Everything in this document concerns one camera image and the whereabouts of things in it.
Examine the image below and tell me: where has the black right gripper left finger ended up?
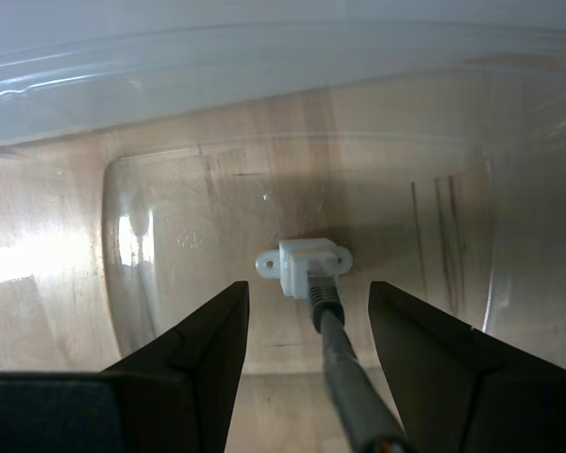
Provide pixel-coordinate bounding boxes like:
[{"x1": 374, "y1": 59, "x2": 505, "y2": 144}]
[{"x1": 0, "y1": 280, "x2": 251, "y2": 453}]

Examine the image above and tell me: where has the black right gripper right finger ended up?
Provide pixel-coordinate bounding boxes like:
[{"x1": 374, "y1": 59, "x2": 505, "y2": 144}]
[{"x1": 368, "y1": 280, "x2": 566, "y2": 453}]

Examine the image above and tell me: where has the white connector housing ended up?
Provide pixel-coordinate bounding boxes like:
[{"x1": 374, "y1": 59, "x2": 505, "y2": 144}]
[{"x1": 256, "y1": 239, "x2": 354, "y2": 299}]

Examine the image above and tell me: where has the clear plastic tub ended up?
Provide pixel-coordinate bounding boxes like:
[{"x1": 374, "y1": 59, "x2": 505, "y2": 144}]
[{"x1": 0, "y1": 21, "x2": 566, "y2": 453}]

